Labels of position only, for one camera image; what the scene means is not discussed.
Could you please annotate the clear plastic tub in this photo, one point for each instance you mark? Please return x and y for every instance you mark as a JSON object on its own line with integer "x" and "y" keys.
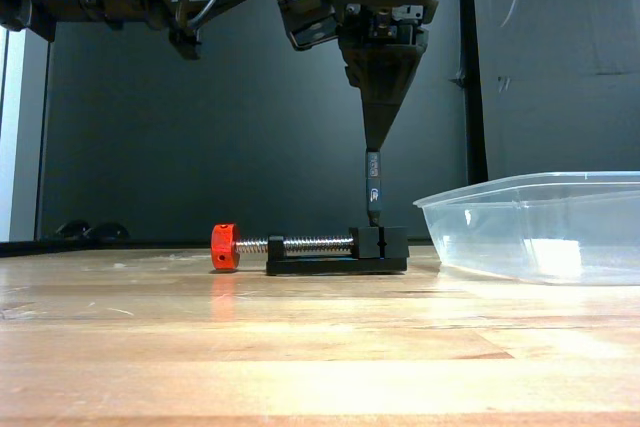
{"x": 475, "y": 247}

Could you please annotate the black vise with red knob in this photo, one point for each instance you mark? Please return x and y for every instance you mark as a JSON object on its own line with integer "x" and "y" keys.
{"x": 325, "y": 264}

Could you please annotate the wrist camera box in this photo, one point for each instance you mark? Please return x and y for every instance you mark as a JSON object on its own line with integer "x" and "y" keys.
{"x": 305, "y": 2}

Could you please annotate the black vertical post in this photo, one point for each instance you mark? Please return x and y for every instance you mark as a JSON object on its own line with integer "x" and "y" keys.
{"x": 475, "y": 97}

